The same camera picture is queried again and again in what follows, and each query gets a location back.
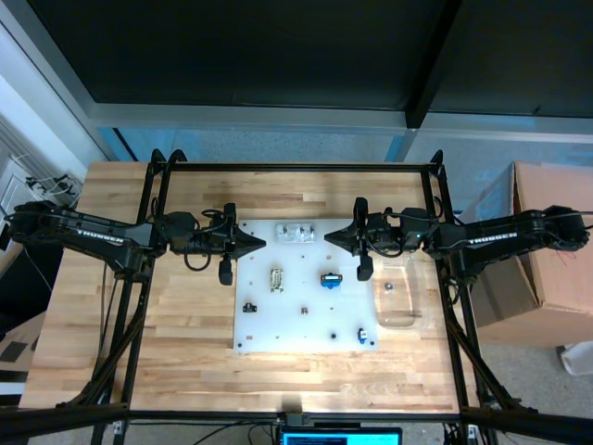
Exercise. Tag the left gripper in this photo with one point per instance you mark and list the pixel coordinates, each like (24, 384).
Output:
(230, 227)

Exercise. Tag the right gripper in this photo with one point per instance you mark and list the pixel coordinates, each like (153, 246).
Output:
(361, 227)

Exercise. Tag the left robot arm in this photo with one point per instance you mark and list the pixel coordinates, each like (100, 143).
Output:
(92, 234)

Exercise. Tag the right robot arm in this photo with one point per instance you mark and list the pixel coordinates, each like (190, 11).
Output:
(500, 236)

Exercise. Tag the clear plastic container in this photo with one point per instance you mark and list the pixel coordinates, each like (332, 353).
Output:
(398, 315)

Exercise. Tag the clear holder block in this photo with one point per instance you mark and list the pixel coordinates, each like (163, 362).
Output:
(295, 237)

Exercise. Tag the beige many-pin connector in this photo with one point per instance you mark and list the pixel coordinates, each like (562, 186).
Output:
(276, 281)

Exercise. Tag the steel peg cluster fitting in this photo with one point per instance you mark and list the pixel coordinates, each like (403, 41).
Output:
(304, 312)

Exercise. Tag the white task board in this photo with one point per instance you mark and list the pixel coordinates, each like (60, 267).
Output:
(287, 334)

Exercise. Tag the small blue socket block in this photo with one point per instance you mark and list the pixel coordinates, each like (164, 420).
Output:
(362, 335)

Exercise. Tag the blue screen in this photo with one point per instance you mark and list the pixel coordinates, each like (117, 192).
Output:
(338, 438)

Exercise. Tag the cardboard box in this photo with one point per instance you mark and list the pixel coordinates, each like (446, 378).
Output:
(546, 296)

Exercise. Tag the black bracket block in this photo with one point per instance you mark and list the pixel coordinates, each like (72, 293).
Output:
(250, 307)

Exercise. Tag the black frame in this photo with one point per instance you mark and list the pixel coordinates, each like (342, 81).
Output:
(296, 166)

